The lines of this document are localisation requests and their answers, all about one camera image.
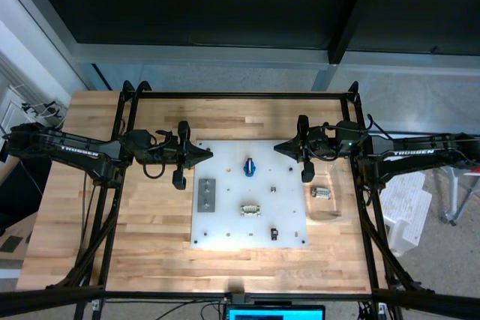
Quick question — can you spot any black table level camera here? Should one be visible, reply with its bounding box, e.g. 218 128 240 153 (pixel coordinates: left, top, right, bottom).
224 289 251 304

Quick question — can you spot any blue round connector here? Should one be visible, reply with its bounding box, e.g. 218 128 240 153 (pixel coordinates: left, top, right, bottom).
242 157 260 178

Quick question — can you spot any clear plastic tub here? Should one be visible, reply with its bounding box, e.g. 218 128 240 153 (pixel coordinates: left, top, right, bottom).
304 158 345 223

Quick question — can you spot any black metal frame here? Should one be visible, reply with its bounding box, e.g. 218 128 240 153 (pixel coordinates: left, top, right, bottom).
0 79 480 320

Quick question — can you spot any black vertical post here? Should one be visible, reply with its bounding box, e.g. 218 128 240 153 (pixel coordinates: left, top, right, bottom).
328 0 376 65

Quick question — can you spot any black white cable bundle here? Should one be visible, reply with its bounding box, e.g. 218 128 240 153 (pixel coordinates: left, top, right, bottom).
20 100 63 119

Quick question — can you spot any beige HAN10E hub socket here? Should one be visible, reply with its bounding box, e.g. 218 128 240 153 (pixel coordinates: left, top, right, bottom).
239 202 263 219

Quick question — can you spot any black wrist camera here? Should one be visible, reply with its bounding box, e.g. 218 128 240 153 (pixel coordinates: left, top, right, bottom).
160 140 179 162
314 136 337 158

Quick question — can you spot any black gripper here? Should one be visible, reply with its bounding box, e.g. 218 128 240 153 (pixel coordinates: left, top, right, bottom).
273 115 317 185
171 120 214 191

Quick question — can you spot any brown cardboard box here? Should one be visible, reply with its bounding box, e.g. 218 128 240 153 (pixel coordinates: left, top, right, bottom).
0 210 39 261

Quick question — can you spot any grey metal stand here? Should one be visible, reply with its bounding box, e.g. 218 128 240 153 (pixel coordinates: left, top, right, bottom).
436 164 480 227

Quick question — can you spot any grey aluminium partition frame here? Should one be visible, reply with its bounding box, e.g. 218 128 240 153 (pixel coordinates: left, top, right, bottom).
0 0 480 91

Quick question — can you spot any screen with blue edge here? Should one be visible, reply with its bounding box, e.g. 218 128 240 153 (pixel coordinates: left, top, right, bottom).
223 304 326 320

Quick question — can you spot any beige HAN10E connector insert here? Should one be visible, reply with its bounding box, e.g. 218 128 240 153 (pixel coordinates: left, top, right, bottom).
310 186 332 200

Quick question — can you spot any black left cable loop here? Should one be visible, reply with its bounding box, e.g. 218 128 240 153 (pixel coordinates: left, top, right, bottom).
143 161 167 180

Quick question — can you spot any white mounting board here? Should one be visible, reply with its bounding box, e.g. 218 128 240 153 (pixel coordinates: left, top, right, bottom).
190 139 311 250

